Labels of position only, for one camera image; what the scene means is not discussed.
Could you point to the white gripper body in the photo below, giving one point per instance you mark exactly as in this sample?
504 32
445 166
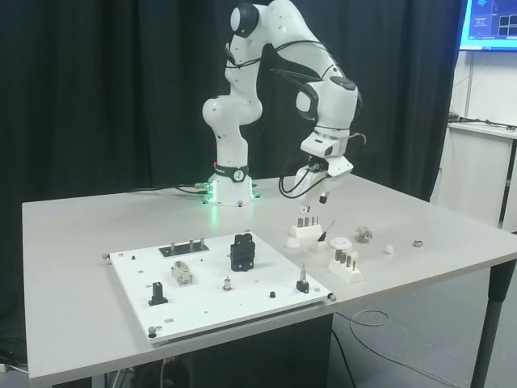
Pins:
309 182

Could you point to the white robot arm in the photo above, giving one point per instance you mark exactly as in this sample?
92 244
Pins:
335 101

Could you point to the black USB plug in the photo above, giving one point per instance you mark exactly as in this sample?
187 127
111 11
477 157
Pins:
322 237

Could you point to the white USB plug holder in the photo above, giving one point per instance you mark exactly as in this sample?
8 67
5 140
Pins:
319 247

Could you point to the white peg holder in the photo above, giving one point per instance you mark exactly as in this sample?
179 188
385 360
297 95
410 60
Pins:
345 275
303 234

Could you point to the white medium gear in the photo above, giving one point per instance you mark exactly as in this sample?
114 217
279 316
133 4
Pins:
291 244

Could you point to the white large gear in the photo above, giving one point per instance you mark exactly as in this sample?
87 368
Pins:
341 244

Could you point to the grey Ethernet plug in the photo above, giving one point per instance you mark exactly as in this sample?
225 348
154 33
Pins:
363 234

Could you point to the metal bolt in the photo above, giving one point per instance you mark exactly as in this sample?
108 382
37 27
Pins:
302 272

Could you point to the black D-SUB plug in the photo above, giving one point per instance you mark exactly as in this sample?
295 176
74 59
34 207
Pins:
243 254

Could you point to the white small gear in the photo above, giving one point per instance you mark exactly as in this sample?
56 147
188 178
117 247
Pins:
388 250

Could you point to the white task board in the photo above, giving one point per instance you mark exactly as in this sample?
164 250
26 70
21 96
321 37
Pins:
202 307

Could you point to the black box under table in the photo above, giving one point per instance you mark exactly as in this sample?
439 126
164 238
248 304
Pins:
262 351

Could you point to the white cabinet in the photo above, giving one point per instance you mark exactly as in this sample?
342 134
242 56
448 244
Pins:
476 174

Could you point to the dark table leg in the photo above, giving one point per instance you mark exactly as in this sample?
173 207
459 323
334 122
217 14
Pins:
494 315

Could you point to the black curtains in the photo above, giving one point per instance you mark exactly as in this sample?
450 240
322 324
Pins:
101 101

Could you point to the blue screen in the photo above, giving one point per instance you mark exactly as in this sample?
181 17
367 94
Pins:
493 24

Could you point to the white power strip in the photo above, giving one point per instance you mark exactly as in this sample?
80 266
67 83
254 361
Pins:
5 367

